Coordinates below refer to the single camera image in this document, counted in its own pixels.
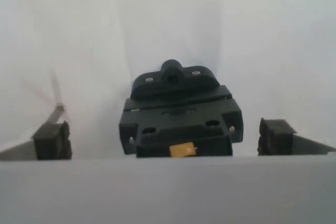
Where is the white task board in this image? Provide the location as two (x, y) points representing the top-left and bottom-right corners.
(0, 0), (336, 156)

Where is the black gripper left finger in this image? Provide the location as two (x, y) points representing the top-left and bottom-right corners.
(0, 120), (73, 161)

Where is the black D-SUB plug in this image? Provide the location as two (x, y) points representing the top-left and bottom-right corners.
(118, 59), (244, 158)

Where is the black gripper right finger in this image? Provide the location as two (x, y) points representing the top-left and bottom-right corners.
(257, 118), (336, 157)

